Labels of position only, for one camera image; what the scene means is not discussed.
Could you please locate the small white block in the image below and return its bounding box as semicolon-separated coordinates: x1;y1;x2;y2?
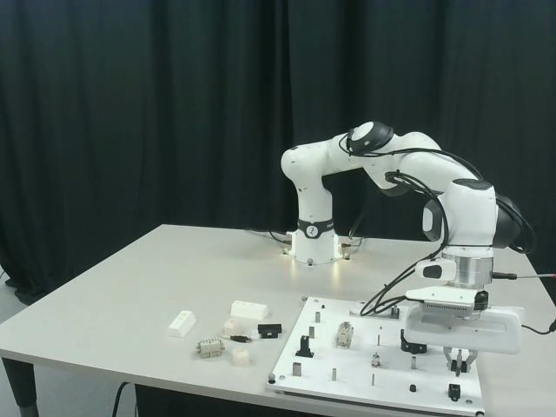
229;347;254;366

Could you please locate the white holder with holes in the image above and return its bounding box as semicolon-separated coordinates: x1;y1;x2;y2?
166;308;198;338

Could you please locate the beige waterproof plug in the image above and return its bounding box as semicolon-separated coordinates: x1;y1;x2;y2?
195;338;225;360

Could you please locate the small white wrist camera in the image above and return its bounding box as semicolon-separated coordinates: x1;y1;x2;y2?
415;259;458;281

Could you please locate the black cable with plug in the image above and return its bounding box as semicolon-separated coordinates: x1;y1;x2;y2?
520;318;556;336

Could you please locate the black D-SUB plug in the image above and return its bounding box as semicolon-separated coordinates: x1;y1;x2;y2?
256;322;284;340

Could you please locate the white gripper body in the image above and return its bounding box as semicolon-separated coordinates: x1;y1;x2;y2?
404;302;525;354

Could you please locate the thin black rod red tag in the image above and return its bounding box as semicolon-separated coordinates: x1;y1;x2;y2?
492;270;556;281

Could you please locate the wide white holder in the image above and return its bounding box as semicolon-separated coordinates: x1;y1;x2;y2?
229;299;272;325

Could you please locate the white task board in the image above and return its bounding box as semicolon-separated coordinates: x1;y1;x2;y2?
265;296;487;403

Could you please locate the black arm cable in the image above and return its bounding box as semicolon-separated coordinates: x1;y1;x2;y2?
340;127;538;319

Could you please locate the black cable under table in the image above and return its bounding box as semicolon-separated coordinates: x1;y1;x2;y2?
113;381;136;417

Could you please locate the black curtain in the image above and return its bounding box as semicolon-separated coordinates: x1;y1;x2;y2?
0;0;556;301

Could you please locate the black table leg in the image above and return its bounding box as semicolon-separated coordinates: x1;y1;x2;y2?
0;357;36;417

